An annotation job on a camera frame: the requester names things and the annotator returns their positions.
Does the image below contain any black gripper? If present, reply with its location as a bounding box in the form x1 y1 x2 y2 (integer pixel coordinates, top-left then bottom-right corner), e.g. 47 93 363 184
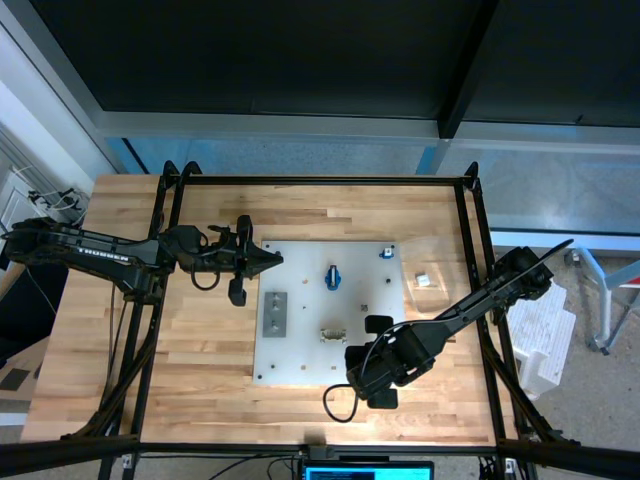
204 214 285 307
344 315 406 409

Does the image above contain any grey metal plate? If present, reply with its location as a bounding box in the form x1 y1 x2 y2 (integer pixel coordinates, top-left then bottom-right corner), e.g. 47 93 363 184
261 290 290 340

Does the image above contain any white task board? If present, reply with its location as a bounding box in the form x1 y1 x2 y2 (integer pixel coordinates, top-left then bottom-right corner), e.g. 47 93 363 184
253 240 412 387

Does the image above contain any clear plastic tub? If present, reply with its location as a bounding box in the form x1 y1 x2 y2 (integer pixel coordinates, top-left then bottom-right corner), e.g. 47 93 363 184
402 237 459 319

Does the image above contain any laptop screen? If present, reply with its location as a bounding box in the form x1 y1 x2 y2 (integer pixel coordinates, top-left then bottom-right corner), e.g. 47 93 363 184
298 459 435 480

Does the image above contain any white foam packaging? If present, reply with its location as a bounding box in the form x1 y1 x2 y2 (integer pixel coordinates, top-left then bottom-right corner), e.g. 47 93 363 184
507 284 576 401

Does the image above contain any cardboard box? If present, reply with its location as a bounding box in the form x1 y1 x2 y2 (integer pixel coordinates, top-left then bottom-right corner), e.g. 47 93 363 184
0 334 51 401

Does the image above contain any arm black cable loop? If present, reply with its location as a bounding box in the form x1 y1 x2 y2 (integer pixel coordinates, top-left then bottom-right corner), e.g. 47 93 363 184
191 259 221 293
322 382 361 425

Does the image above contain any black table-level camera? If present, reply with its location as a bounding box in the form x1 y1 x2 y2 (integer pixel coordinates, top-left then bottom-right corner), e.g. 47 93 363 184
298 439 337 461

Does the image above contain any white cable bundle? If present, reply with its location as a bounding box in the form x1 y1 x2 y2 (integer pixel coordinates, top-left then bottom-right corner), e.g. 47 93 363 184
27 187 86 216

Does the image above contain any grey metal cart frame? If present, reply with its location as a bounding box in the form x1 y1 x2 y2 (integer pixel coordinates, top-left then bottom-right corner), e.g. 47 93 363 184
564 244 640 356

